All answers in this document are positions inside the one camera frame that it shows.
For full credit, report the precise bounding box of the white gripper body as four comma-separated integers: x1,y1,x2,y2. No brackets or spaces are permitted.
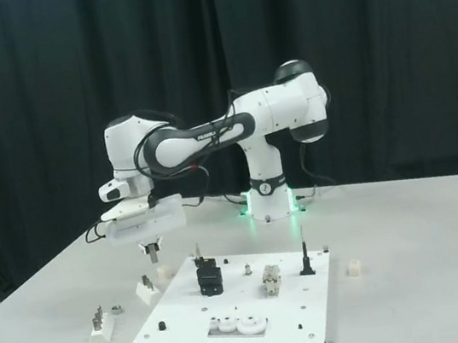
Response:
98,192,189,248

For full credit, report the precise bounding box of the white square peg holder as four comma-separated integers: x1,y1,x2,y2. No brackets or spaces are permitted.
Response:
135,278,164,307

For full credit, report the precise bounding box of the white round peg holder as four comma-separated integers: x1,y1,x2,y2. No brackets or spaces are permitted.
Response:
85,316,118,343

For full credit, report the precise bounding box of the flat white mounting plate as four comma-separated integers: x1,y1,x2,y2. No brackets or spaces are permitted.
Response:
97,195,153,223

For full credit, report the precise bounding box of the white box with dark window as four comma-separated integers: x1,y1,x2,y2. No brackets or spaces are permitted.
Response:
96,177,133,206

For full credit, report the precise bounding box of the black D-SUB plug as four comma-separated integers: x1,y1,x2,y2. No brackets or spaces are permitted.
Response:
193,255,227,300

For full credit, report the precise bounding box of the white medium gear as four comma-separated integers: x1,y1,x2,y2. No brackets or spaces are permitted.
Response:
217,315,237,336

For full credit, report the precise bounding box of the white task board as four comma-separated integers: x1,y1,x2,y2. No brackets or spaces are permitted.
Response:
117,233,347,343

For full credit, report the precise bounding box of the beige connector block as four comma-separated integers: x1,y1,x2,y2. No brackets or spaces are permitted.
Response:
259,261,286,300

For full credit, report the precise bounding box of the white large gear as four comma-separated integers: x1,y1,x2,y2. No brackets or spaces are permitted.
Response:
235,311,270,338

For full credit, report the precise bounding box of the black curtain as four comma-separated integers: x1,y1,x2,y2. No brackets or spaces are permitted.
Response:
0,0,458,297

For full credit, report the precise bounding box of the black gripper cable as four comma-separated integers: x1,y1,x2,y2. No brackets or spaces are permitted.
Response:
84,222,109,246

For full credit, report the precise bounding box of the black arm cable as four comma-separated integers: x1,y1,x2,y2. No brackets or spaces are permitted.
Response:
124,84,276,215

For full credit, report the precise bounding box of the black table cable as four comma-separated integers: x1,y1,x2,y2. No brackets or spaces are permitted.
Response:
197,189,246,210

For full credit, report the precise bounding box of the tall black plug with cable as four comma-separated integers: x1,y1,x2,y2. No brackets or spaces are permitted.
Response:
292,224,316,277

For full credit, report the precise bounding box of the thick black base cable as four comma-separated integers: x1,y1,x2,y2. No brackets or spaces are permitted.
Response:
296,138,341,202

